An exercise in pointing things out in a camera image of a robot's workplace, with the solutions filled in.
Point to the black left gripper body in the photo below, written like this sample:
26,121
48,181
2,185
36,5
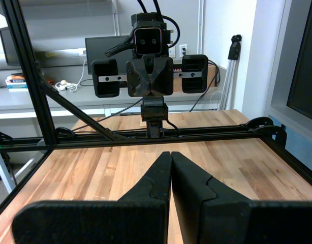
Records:
105,78

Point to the cardboard box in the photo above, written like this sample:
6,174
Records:
213,76

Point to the black computer monitor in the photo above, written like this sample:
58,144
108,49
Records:
95,63
6,48

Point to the white wall outlet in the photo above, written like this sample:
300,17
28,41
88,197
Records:
183,50

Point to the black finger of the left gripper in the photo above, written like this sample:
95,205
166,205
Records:
163,78
137,81

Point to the black aluminium frame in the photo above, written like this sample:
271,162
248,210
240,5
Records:
25,50

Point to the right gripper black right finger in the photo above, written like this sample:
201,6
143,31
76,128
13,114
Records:
247,223

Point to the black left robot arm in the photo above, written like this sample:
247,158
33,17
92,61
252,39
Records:
154,113

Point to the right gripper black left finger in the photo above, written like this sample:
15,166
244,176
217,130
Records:
95,223

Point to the grey desk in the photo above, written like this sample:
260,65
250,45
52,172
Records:
95,100

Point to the stack of books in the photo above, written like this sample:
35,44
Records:
16,85

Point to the tripod black head silver legs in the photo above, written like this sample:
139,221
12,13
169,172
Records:
234,48

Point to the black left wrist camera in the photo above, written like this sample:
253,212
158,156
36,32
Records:
148,40

